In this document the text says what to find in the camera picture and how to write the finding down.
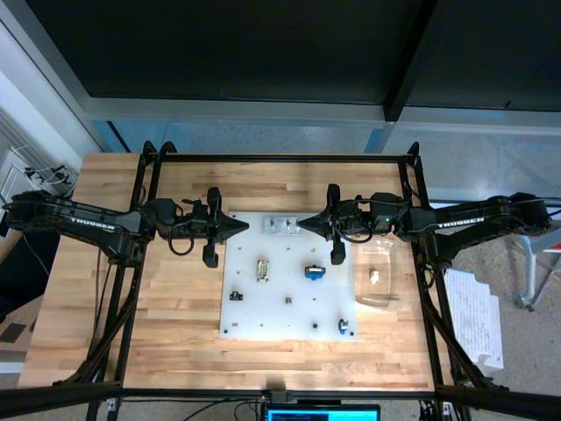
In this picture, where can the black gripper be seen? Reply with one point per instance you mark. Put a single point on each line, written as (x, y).
(338, 221)
(212, 223)

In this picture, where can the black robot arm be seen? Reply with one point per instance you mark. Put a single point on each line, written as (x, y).
(458, 221)
(87, 221)

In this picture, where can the beige rectangular connector housing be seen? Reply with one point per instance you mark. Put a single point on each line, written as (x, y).
(262, 269)

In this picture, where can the white connector part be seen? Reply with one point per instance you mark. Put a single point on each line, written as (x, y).
(374, 276)

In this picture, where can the small metal connector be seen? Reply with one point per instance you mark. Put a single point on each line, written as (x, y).
(288, 301)

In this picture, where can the clear acrylic block with posts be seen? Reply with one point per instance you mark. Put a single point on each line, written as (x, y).
(278, 226)

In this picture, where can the black clamp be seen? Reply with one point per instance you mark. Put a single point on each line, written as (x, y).
(236, 295)

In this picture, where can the white task board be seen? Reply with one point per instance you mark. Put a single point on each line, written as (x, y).
(263, 316)

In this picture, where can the clear plastic tub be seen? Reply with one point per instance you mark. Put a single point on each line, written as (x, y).
(381, 300)

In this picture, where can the laptop screen blue edge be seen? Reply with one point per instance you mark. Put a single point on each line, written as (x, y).
(320, 414)

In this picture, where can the white power strip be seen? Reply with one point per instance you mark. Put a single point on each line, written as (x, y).
(48, 175)

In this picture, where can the grey metal stand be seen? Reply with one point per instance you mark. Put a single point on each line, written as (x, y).
(530, 272)

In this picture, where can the brown cardboard box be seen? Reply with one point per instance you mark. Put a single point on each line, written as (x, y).
(26, 316)

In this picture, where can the blue D-sub connector mount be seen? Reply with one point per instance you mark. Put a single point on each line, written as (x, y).
(313, 273)

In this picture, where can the blue RJ45 socket mount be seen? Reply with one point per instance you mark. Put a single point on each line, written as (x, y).
(338, 326)

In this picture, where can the black table-level camera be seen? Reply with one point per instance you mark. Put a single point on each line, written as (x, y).
(277, 394)

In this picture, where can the black backdrop post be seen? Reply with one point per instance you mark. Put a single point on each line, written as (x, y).
(412, 57)

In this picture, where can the black table frame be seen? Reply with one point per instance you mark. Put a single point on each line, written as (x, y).
(44, 398)

